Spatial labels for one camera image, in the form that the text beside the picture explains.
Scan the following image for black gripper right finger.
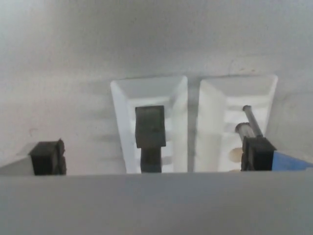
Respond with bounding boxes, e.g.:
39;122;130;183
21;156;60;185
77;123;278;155
240;136;313;172

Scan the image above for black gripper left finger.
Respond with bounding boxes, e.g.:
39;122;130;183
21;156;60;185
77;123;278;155
0;138;67;176

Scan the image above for thick metal round peg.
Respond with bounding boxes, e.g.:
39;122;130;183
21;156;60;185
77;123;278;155
235;122;258;142

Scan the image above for thin metal round peg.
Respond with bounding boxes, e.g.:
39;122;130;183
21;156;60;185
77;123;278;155
242;105;264;138

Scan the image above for white round peg holder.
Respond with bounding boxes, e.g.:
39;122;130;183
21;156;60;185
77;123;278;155
199;74;279;172

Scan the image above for white square peg holder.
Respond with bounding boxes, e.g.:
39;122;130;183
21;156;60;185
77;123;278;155
110;75;189;174

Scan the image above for small metal square peg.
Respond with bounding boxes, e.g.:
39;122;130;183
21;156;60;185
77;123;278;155
140;146;163;174

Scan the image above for large metal square peg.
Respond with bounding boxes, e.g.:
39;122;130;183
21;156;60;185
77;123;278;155
134;105;167;149

